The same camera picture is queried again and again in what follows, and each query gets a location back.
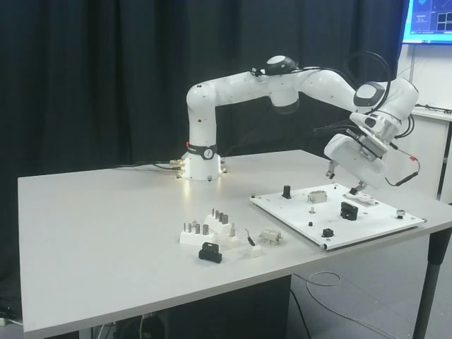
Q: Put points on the medium metal round peg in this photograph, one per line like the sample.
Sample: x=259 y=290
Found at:
x=198 y=228

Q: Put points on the large metal square peg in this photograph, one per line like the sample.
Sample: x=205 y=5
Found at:
x=226 y=219

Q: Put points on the black table leg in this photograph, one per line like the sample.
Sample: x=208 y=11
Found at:
x=429 y=282

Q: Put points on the white small gear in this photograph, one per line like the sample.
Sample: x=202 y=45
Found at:
x=371 y=202

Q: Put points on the white medium gear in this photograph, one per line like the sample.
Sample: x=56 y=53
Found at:
x=363 y=200

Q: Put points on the small white bolt holder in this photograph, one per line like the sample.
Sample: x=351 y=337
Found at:
x=233 y=242

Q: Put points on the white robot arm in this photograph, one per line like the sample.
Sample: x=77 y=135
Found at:
x=201 y=116

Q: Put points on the metal BNC plug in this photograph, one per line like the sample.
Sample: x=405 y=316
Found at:
x=400 y=213

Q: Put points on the small white plug holder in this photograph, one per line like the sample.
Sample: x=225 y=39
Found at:
x=254 y=251

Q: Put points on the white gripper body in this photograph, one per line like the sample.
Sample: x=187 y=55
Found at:
x=347 y=155

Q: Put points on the blue monitor screen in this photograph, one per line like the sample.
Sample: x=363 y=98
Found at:
x=427 y=21

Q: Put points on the white task board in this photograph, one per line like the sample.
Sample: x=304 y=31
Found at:
x=300 y=222

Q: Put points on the white cabinet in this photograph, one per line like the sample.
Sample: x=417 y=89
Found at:
x=431 y=148

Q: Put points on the white peg holder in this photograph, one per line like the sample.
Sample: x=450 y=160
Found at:
x=219 y=227
x=190 y=238

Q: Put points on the small metal round peg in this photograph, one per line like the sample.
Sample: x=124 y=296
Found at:
x=193 y=226

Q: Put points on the white large gear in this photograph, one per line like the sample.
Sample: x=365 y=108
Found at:
x=355 y=194

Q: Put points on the black curtain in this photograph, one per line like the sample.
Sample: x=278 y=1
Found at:
x=106 y=70

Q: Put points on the large metal round peg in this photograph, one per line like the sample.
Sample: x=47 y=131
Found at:
x=206 y=229

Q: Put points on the metal bolt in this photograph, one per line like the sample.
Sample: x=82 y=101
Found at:
x=232 y=229

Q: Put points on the black D-SUB plug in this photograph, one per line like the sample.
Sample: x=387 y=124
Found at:
x=348 y=212

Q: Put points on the beige metal waterproof plug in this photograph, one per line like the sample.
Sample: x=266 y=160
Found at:
x=268 y=236

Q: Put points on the black connector block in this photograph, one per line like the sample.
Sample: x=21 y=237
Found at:
x=210 y=255

